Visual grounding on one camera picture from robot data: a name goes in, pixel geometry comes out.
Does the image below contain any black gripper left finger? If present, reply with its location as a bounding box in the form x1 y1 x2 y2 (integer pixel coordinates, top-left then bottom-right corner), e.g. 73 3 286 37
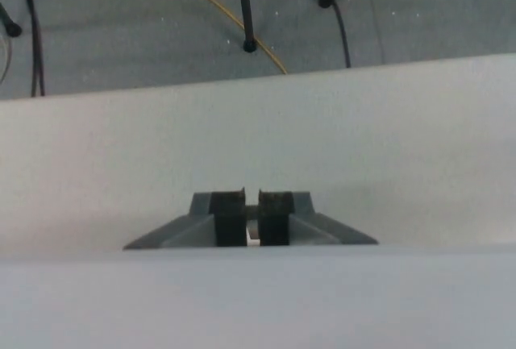
123 186 248 250

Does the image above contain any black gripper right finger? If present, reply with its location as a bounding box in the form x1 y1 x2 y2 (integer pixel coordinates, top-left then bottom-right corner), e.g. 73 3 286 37
257 188 379 247

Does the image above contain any black floor cable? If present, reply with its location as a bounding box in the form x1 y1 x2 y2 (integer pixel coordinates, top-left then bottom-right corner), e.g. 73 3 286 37
329 1 352 69
15 0 46 98

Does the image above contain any yellow cable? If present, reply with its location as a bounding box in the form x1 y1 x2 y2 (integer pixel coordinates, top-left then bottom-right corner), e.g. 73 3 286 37
152 0 289 76

